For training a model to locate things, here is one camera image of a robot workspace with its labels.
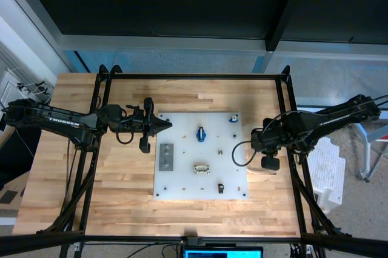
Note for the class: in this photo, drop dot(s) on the white foam packaging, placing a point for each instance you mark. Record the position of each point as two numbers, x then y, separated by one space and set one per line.
327 173

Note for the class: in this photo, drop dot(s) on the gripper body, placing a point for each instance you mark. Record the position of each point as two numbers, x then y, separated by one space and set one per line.
147 146
269 163

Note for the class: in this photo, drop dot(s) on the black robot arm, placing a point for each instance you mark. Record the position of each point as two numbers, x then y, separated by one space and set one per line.
333 118
60 120

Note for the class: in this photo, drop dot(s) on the white taskboard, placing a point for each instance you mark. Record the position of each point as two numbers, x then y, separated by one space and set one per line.
188 179

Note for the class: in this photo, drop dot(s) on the black aluminium frame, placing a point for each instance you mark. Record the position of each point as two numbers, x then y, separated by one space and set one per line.
194 76

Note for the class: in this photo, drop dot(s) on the small blue white connector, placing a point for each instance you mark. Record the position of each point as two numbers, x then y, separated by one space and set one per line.
233 118

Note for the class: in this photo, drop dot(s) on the black plug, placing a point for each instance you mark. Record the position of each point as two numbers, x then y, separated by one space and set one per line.
221 188

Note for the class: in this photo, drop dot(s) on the brown cardboard box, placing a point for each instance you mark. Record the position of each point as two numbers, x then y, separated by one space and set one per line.
18 185

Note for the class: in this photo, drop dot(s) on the beige connector housing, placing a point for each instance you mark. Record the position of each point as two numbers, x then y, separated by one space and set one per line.
202 169

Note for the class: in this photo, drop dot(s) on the grey metal bar plate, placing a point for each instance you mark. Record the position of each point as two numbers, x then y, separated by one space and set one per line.
162 158

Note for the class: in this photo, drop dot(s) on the grey metal chair frame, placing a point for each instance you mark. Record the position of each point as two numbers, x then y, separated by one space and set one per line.
365 155

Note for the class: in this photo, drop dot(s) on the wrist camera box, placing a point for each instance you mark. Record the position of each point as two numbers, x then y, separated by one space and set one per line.
257 140

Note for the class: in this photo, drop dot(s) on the black vertical post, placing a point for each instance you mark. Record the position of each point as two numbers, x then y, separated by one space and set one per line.
282 6

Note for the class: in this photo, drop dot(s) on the black table-level camera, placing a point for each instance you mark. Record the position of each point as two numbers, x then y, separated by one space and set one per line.
191 235

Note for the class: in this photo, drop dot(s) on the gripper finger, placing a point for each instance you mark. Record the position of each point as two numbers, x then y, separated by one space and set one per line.
157 121
157 128

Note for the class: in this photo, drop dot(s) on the screen with blue display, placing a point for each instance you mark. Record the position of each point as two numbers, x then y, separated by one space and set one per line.
221 253

